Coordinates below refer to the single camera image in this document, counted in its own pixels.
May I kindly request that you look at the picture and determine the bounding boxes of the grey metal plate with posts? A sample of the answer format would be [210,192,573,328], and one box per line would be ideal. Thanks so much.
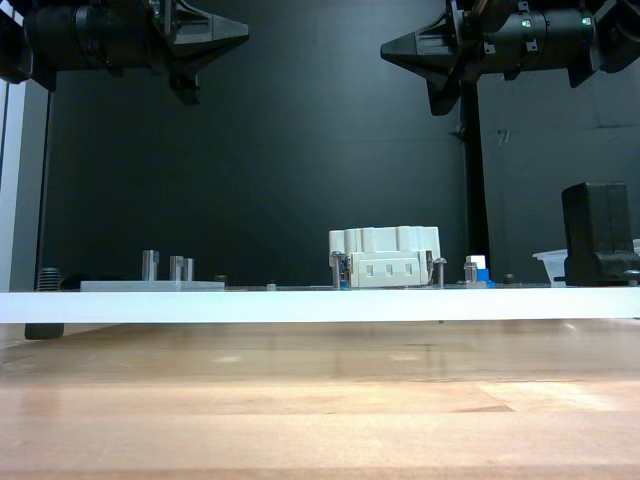
[79,248,227,292]

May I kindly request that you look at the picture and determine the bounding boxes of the white task board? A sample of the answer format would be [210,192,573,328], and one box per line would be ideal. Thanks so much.
[0,285,640,325]

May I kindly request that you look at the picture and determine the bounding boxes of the black rubber board foot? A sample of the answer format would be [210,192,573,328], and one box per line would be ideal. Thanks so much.
[23,323,65,342]

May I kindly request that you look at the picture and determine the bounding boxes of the small white blue connector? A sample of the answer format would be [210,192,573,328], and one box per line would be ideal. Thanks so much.
[463,253,495,288]

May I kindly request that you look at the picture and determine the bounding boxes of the beige connector base housing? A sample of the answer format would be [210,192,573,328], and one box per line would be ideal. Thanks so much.
[327,225,450,290]

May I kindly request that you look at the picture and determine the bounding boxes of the ribbed metal screw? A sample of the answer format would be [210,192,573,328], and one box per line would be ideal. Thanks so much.
[36,266,62,292]

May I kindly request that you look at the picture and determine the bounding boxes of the black connector housing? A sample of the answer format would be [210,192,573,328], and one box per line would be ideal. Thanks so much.
[558,181,640,289]

